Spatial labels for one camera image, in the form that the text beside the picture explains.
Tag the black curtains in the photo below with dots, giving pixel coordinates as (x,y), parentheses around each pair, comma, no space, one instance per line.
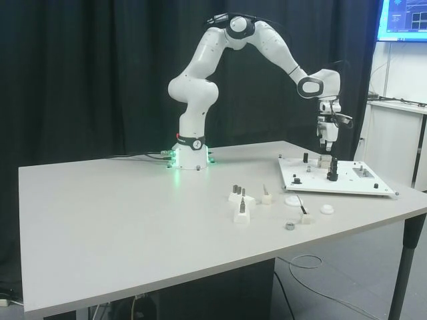
(83,73)

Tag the black waterproof plug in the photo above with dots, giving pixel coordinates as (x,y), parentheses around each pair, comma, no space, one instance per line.
(305,157)

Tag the white cabinet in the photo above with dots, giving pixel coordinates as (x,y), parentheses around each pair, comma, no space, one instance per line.
(390,146)

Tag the white Ethernet plug holder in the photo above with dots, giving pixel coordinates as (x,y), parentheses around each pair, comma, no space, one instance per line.
(307,220)

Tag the white USB plug holder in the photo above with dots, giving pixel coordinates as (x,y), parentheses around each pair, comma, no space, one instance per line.
(267,199)

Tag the white medium gear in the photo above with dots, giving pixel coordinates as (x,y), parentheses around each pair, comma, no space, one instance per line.
(327,209)

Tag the black D-SUB plug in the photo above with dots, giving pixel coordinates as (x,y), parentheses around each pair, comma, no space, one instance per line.
(333,169)

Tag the white large gear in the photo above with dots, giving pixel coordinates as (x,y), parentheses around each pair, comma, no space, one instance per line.
(293,202)

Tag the white power strip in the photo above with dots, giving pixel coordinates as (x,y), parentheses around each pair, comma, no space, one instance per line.
(4,302)

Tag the blue screen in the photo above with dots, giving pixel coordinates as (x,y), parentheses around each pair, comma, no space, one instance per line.
(403,20)

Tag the white holder with three holes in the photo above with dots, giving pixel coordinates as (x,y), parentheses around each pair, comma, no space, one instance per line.
(241,196)

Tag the metal BNC plug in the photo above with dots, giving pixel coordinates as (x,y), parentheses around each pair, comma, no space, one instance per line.
(289,225)

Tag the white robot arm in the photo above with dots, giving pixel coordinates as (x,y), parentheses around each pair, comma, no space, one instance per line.
(197,56)

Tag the white bolt holder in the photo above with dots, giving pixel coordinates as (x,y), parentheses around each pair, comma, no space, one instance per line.
(241,218)

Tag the white task board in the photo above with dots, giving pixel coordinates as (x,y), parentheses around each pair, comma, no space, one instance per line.
(333,185)

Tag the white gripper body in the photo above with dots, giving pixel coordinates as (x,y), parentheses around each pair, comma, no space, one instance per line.
(326,130)

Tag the black table leg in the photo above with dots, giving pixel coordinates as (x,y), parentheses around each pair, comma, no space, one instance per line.
(407,266)

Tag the metal bolt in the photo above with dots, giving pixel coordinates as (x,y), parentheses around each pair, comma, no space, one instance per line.
(242,205)

